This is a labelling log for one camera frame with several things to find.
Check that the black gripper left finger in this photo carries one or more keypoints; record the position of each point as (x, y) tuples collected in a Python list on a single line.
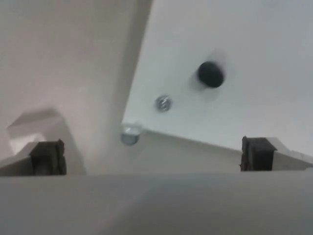
[(46, 159)]

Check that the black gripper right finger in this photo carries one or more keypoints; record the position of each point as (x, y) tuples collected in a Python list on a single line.
[(259, 154)]

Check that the white square peg holder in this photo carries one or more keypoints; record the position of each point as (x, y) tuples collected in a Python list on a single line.
[(49, 122)]

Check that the white task board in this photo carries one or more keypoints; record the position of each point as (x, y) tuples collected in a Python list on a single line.
[(244, 73)]

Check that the grey round board foot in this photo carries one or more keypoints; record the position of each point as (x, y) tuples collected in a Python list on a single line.
[(130, 135)]

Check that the small black round knob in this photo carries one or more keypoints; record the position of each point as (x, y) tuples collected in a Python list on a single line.
[(211, 75)]

